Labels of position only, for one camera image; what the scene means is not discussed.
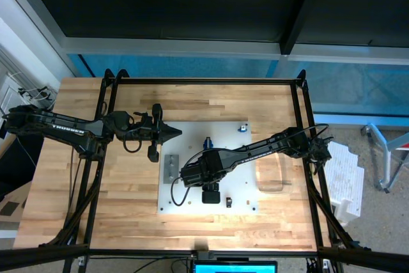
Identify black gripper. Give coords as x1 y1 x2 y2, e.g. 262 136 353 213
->
134 104 183 162
201 179 222 205

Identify white task board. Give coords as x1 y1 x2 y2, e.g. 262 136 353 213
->
156 121 259 215

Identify grey metal block with pegs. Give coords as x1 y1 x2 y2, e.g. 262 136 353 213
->
162 153 181 185

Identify clear plastic tub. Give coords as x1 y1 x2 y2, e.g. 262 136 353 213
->
255 150 293 196

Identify screen with blue edge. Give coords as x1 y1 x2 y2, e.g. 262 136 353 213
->
190 260 279 273

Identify white foam block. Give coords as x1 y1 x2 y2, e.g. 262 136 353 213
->
322 141 366 226

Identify cardboard box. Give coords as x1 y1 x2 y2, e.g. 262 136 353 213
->
0 179 33 222

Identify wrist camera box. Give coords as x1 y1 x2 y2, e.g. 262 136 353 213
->
180 164 205 189

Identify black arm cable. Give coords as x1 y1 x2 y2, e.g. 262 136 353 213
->
171 147 224 207
122 132 144 154

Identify black table-level camera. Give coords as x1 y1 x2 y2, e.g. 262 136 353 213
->
195 242 214 260

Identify black table frame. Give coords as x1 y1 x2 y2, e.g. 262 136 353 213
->
0 68 409 273

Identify black and white cables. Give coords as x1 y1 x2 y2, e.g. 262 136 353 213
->
16 84 56 102

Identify silver metal chair frame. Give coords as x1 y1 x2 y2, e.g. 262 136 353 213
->
360 122 409 194

